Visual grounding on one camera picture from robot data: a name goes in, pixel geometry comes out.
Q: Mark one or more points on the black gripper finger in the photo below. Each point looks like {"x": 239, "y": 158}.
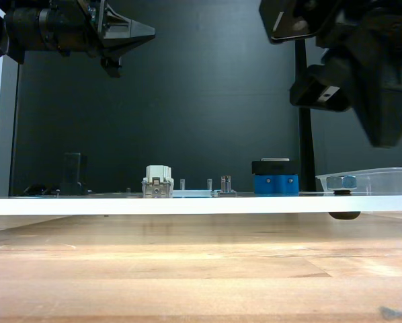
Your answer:
{"x": 401, "y": 114}
{"x": 372, "y": 114}
{"x": 130, "y": 42}
{"x": 142, "y": 28}

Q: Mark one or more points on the silver M12 hex nut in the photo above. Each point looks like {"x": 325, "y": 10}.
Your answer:
{"x": 339, "y": 183}

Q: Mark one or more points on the clear plastic tub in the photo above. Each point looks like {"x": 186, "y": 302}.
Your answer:
{"x": 389, "y": 183}

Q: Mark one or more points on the black M12 bolt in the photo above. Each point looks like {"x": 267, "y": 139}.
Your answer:
{"x": 345, "y": 215}

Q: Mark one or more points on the blue and black D-sub connector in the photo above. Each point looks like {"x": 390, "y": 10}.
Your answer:
{"x": 275, "y": 185}

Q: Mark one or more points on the beige connector housing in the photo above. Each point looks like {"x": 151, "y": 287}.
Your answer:
{"x": 157, "y": 175}

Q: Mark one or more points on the small silver screw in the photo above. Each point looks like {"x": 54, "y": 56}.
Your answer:
{"x": 209, "y": 184}
{"x": 182, "y": 184}

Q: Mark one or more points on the small silver cylindrical connector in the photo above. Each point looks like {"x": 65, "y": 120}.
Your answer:
{"x": 226, "y": 183}

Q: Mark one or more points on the black metal frame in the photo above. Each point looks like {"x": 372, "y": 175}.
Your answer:
{"x": 305, "y": 134}

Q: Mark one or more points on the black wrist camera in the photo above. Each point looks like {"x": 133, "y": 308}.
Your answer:
{"x": 288, "y": 27}

